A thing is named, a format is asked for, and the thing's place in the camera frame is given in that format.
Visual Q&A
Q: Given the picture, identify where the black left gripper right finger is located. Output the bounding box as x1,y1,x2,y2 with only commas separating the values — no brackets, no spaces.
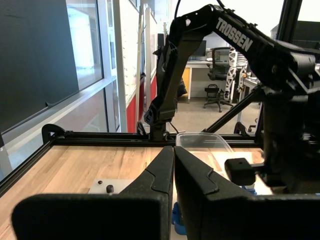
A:
174,145,320,240

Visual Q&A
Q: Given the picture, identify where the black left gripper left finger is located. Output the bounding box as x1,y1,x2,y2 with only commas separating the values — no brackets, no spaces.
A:
11,145,175,240

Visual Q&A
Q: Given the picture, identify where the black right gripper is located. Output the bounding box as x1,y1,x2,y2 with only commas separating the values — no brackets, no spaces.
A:
224,97,320,195

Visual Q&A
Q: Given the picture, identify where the small blue white connector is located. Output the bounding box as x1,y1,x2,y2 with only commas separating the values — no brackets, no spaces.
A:
239,183,257,196

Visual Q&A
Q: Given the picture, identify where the white mounting board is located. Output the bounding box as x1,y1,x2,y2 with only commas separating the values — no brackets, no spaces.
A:
88,174,275,196

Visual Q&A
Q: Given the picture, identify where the blue clamp with black block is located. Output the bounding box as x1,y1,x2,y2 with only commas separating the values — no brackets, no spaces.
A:
171,201,187,236

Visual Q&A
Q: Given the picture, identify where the clear plastic tub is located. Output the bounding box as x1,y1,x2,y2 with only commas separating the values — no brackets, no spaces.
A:
175,131,235,153

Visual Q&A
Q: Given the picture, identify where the white lattice stand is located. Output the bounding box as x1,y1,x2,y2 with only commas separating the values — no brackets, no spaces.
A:
223,46,248,101

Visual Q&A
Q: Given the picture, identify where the black office chair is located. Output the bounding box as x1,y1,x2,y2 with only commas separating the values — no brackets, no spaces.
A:
202,46,235,113

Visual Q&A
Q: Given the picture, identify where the white desk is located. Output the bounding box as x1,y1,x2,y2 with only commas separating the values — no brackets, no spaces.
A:
181,59,237,103

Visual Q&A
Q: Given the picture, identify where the black computer monitor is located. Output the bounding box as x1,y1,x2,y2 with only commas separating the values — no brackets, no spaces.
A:
291,20,320,50
192,39,208,61

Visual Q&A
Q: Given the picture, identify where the black hanging coat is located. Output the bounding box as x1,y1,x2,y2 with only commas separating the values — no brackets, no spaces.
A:
176,74,189,97

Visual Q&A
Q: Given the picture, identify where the yellow drawer cabinet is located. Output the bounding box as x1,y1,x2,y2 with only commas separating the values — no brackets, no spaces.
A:
181,67,192,97

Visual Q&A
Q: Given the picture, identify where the black aluminium frame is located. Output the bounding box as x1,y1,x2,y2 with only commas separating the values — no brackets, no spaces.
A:
0,0,305,198

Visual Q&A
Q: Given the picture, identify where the black base cable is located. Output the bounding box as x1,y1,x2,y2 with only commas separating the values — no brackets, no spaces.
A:
169,120,187,135

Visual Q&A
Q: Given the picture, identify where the thin black cable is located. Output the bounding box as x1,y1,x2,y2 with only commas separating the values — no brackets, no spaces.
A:
174,0,183,19

